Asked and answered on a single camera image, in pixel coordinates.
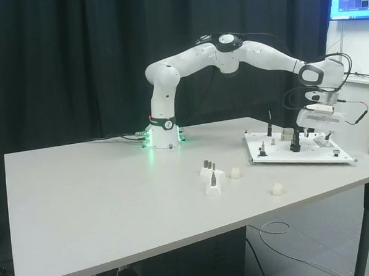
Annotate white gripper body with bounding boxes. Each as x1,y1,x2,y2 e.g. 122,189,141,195
295,106,347,130

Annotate white cabinet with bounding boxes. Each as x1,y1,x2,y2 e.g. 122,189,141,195
338,72,369,161

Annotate white task board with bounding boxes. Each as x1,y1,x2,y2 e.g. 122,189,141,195
244,123,358,172

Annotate white holder with holes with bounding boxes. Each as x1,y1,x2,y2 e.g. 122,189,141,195
199,164,227,185
203,181,223,198

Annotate black curtain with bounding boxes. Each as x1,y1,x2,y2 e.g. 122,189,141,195
0,0,342,274

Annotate black plug with cable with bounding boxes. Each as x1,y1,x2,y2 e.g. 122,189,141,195
265,109,274,137

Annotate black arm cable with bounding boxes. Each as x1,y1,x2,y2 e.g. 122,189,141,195
194,28,299,65

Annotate grey floor cable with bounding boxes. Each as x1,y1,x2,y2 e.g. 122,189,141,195
244,216,369,276

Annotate black base cables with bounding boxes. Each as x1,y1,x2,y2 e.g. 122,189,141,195
90,131,150,144

